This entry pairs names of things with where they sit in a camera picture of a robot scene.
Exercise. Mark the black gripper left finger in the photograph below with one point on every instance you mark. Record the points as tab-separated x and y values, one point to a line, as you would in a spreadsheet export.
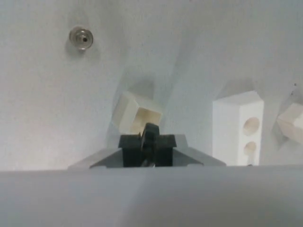
131	153

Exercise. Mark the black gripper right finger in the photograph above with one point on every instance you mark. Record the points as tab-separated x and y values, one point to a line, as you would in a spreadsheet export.
164	153

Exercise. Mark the black USB plug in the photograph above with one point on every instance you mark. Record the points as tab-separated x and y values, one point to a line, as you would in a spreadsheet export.
149	134

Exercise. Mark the small white holder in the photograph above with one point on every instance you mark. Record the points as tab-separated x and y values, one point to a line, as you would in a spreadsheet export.
292	123
127	111

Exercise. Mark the white peg holder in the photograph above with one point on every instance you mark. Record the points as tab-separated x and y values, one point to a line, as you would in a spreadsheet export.
227	127

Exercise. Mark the metal BNC plug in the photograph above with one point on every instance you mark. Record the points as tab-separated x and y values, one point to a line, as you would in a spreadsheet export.
81	38

